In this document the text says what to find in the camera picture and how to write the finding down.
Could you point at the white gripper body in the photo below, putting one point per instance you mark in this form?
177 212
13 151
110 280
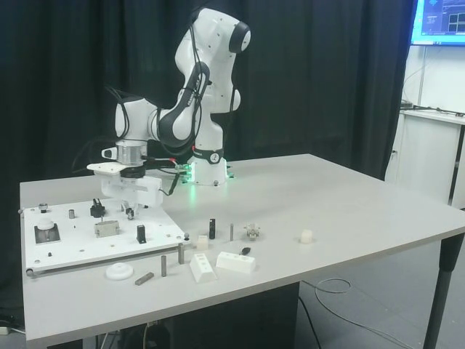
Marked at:
130 189

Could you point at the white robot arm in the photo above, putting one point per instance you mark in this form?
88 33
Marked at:
207 91

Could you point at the black plug with clip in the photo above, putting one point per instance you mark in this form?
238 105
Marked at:
97 209

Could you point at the flat white mounting plate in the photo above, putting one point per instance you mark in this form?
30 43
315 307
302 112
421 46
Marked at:
105 167

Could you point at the white task board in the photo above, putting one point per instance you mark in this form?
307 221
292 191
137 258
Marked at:
109 247

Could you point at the white large gear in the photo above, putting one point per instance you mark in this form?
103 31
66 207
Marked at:
118 272

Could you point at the metal square peg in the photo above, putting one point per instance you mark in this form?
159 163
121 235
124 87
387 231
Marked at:
143 278
181 254

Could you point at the small white holder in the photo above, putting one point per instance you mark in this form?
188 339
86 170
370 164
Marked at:
306 236
202 242

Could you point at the black rectangular plug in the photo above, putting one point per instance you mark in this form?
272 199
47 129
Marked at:
212 229

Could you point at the white medium gear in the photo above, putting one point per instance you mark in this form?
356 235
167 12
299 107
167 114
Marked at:
46 224

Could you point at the round metal waterproof plug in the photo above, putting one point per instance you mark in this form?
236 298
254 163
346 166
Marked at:
43 208

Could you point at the thin metal round peg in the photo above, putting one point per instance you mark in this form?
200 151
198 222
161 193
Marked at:
230 232

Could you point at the long white holder with holes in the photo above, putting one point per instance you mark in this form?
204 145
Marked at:
236 262

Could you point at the small black plug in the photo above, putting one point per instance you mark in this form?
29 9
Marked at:
245 251

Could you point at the small metal connector part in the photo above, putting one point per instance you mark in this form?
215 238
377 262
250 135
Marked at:
252 232

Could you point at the black curtain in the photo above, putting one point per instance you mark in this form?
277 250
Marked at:
54 72

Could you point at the white power strip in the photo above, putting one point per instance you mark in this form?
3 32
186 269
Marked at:
4 330

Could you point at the white cabinet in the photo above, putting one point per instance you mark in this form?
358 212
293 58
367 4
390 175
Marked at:
425 160

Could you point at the black table leg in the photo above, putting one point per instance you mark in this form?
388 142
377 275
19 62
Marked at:
441 291

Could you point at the blue screen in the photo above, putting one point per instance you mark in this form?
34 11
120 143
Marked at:
439 22

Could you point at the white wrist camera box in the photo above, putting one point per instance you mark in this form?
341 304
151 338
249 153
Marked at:
109 152

